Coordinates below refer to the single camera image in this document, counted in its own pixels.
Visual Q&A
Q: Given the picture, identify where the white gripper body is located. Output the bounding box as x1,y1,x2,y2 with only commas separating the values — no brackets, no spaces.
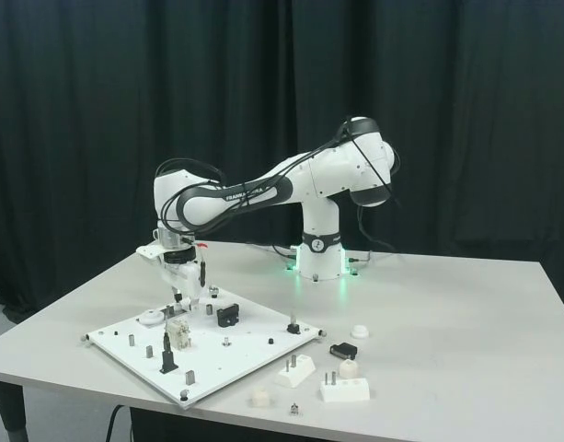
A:
160,262,204,299

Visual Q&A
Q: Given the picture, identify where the black upright plug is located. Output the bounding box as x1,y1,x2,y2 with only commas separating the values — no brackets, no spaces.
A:
159,331,178,374

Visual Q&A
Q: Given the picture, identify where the white task board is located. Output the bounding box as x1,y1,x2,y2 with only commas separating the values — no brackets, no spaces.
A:
81,284,327,407

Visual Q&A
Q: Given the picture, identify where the small white notched holder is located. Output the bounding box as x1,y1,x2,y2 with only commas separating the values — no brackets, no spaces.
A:
250,387,276,409

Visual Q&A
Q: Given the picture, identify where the white sloped peg holder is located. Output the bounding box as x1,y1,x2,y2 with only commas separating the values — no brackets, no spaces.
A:
274,354,316,387

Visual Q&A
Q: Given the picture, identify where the black D-SUB plug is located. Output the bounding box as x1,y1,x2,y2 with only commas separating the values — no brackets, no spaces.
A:
329,341,358,361

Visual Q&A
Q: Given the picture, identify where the black curtain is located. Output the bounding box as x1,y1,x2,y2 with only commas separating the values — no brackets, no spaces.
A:
0,0,564,308

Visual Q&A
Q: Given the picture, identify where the white long peg holder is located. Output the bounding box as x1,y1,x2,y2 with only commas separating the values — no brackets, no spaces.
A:
317,376,372,403

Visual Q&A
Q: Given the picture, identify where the black table leg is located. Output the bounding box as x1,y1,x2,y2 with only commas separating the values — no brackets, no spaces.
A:
0,379,29,442

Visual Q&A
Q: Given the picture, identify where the thin black rod on wire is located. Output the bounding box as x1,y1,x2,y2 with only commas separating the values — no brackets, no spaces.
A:
182,237,210,285

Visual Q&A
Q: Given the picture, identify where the black base cable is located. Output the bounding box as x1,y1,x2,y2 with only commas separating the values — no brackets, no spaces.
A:
251,241,301,259

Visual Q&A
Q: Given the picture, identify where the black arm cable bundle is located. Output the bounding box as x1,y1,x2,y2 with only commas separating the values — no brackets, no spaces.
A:
157,120,403,253

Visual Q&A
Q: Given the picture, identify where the black cable under table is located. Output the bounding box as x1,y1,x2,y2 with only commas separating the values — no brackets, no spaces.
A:
109,403,128,442

